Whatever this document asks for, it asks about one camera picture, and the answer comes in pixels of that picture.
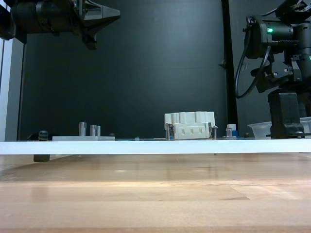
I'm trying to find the black connector housing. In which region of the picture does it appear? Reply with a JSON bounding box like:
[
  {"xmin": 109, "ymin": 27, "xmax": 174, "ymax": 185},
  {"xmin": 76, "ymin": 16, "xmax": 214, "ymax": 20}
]
[{"xmin": 266, "ymin": 91, "xmax": 306, "ymax": 139}]

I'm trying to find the white task board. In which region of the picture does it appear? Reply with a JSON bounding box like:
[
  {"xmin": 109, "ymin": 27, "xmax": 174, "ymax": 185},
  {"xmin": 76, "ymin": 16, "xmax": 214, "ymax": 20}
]
[{"xmin": 0, "ymin": 135, "xmax": 311, "ymax": 155}]

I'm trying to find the black rubber foot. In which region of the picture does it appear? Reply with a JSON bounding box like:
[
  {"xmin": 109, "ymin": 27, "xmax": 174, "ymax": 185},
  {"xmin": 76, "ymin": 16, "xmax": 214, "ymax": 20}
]
[{"xmin": 33, "ymin": 154, "xmax": 51, "ymax": 163}]

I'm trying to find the beige multi-pin connector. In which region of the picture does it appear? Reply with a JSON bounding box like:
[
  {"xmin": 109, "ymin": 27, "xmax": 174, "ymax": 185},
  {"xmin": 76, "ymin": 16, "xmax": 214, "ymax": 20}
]
[{"xmin": 164, "ymin": 111, "xmax": 215, "ymax": 140}]

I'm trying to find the grey metal base plate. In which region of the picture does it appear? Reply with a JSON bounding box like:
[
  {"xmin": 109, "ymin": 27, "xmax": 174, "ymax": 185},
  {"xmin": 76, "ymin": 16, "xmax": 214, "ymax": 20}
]
[{"xmin": 52, "ymin": 135, "xmax": 115, "ymax": 141}]

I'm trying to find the clear plastic tub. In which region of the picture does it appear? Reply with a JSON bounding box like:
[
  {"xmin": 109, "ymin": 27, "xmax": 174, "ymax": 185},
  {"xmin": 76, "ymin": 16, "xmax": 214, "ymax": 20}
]
[{"xmin": 247, "ymin": 116, "xmax": 311, "ymax": 140}]

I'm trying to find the grey wall panel frame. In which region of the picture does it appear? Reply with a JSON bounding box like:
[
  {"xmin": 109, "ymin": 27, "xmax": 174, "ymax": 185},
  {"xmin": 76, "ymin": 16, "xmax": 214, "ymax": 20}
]
[{"xmin": 0, "ymin": 37, "xmax": 25, "ymax": 141}]

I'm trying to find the black camera cable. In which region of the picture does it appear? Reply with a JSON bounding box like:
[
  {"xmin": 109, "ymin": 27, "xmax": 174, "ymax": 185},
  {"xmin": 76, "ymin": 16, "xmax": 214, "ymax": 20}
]
[{"xmin": 234, "ymin": 15, "xmax": 272, "ymax": 100}]

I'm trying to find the black vertical wall post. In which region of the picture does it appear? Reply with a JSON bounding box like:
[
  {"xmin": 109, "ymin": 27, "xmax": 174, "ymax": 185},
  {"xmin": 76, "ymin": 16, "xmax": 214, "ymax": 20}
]
[{"xmin": 218, "ymin": 0, "xmax": 239, "ymax": 141}]

